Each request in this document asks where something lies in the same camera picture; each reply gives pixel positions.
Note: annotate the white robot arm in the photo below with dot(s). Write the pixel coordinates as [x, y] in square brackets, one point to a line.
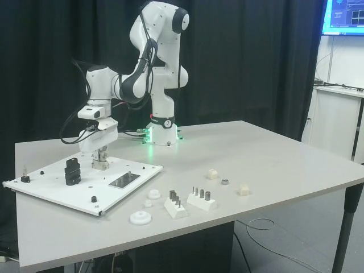
[167, 42]

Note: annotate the white round peg holder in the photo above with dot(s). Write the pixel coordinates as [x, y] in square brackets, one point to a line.
[203, 203]

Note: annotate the grey waterproof plug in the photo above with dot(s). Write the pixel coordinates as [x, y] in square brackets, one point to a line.
[101, 157]

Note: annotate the white small plug holder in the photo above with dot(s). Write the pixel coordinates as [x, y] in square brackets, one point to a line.
[212, 175]
[244, 190]

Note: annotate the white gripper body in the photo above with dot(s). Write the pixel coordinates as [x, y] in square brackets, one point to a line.
[94, 143]

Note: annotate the dark table leg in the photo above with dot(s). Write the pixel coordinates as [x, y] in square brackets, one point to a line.
[348, 227]

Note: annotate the medium metal square peg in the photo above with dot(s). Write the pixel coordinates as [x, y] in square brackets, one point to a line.
[175, 198]

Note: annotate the white large gear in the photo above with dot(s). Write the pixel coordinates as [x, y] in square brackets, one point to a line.
[140, 218]

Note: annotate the white cabinet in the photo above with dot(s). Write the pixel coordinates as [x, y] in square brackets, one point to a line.
[332, 122]

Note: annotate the medium metal round peg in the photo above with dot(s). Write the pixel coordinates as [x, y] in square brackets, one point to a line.
[202, 194]

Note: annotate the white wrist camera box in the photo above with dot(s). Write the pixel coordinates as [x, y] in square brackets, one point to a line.
[88, 112]

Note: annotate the wide metal square peg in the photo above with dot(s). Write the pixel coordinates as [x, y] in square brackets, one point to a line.
[172, 194]

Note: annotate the white small gear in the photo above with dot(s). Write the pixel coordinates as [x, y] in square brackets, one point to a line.
[148, 203]

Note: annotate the white task board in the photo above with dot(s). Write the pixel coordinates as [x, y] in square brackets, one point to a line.
[57, 193]

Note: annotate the black curtain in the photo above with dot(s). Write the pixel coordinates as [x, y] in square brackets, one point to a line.
[57, 57]

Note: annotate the blue display screen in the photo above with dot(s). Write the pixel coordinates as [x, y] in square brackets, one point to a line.
[344, 17]

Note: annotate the wide metal round peg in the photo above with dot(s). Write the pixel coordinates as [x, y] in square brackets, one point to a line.
[207, 196]

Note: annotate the flat white mounting plate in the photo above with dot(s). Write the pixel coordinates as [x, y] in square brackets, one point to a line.
[108, 125]

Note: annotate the white power strip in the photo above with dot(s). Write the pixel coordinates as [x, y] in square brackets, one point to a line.
[3, 258]

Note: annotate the small black device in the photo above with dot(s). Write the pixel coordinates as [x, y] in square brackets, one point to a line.
[318, 82]

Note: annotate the white medium gear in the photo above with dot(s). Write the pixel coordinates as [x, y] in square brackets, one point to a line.
[153, 194]

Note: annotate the black under-table box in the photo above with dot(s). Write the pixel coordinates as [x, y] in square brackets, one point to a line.
[185, 247]

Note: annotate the white square peg holder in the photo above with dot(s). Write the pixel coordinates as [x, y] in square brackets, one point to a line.
[176, 211]

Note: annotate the black D-SUB plug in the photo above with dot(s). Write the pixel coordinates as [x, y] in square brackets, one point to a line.
[72, 173]

